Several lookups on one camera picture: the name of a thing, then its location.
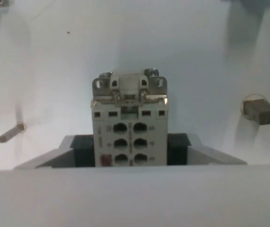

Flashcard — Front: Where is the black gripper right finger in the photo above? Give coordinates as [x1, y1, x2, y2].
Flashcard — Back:
[167, 133, 248, 166]

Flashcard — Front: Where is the grey waterproof plug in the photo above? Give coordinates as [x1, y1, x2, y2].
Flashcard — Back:
[91, 76, 169, 168]

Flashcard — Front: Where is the metal square peg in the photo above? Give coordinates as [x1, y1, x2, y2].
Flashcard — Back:
[242, 98, 270, 125]

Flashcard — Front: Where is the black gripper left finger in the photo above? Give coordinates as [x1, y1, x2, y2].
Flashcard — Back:
[13, 134, 94, 169]

